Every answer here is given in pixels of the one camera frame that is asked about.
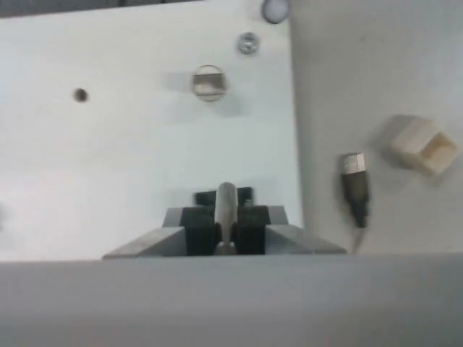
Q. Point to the small white plug holder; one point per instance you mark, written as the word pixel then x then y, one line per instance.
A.
pixel 419 148

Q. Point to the black USB plug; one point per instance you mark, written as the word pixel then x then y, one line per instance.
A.
pixel 356 180

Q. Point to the metal round peg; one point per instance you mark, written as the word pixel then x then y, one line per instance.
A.
pixel 227 202

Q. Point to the white task board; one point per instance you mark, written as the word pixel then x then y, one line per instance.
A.
pixel 108 144

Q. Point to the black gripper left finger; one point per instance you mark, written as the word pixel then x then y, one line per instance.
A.
pixel 195 231

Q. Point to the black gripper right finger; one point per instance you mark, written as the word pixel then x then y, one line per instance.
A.
pixel 253 231

